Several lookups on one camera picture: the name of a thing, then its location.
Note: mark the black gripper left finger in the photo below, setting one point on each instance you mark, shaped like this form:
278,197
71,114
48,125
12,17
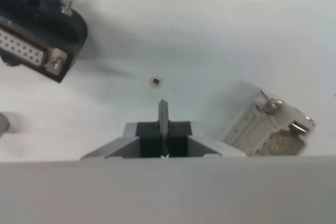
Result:
147,140

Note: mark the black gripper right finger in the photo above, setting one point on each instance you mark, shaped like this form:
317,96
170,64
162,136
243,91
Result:
181,140

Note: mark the metal square peg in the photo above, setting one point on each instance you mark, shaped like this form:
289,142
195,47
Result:
164,119

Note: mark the beige waterproof plug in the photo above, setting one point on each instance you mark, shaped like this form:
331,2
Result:
270,127

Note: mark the white task board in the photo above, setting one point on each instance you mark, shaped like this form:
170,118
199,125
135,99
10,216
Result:
168,37

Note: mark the grey round shaft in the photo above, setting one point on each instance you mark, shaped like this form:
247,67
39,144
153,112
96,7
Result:
3,124

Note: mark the black D-SUB plug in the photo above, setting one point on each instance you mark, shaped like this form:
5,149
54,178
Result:
39,32

